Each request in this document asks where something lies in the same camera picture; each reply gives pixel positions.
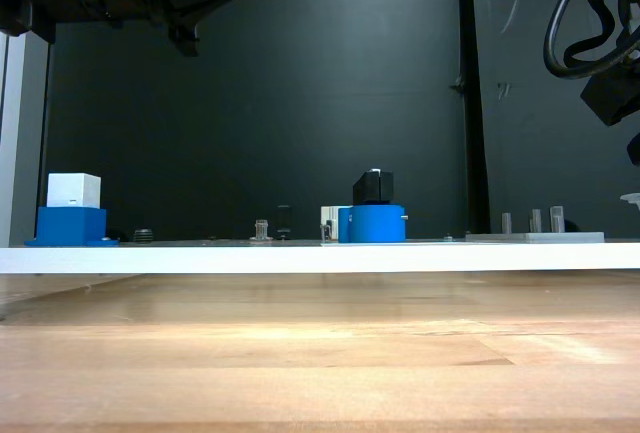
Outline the grey metal plate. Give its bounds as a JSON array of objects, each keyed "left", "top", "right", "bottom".
[{"left": 464, "top": 230, "right": 607, "bottom": 245}]

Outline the white cube block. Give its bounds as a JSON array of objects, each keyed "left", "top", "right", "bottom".
[{"left": 46, "top": 172, "right": 103, "bottom": 209}]

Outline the small black connector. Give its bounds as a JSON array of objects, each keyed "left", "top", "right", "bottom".
[{"left": 275, "top": 204, "right": 294, "bottom": 241}]

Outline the blue square base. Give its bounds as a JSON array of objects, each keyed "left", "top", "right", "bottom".
[{"left": 23, "top": 205, "right": 121, "bottom": 248}]

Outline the white board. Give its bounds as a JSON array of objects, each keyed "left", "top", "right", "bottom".
[{"left": 0, "top": 238, "right": 640, "bottom": 275}]

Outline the black block plug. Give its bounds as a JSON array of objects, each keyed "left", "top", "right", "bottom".
[{"left": 351, "top": 167, "right": 394, "bottom": 205}]

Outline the blue round holder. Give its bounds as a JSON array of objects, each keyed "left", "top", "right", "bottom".
[{"left": 337, "top": 202, "right": 409, "bottom": 244}]

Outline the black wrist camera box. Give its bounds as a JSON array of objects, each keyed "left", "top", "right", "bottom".
[{"left": 579, "top": 65, "right": 640, "bottom": 128}]

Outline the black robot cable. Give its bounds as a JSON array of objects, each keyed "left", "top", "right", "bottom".
[{"left": 543, "top": 0, "right": 640, "bottom": 80}]

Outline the black frame post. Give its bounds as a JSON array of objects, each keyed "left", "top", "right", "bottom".
[{"left": 451, "top": 0, "right": 490, "bottom": 242}]

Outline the light grey frame post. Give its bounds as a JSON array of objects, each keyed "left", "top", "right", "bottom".
[{"left": 0, "top": 32, "right": 50, "bottom": 248}]

